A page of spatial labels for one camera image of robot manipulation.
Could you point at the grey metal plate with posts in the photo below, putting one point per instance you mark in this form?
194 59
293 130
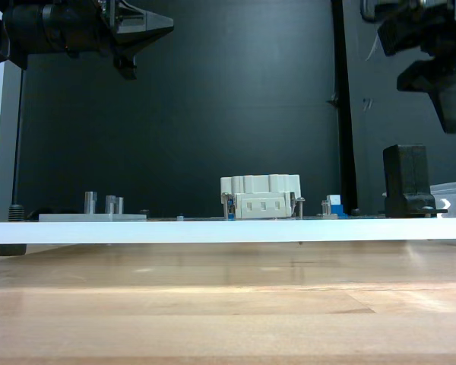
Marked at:
91 217

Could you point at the black socket block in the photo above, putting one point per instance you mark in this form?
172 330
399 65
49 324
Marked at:
404 175

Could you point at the blue clamp holder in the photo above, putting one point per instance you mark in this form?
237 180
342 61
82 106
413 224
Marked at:
230 214

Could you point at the black threaded standoff screw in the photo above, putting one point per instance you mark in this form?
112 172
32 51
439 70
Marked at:
17 213

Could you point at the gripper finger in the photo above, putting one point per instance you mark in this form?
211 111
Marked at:
152 32
156 18
454 106

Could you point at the black board foot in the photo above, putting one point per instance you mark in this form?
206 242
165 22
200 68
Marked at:
12 250

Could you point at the grey connector base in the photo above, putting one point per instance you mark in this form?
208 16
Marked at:
262 190

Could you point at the white task board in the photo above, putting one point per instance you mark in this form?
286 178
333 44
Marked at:
228 232

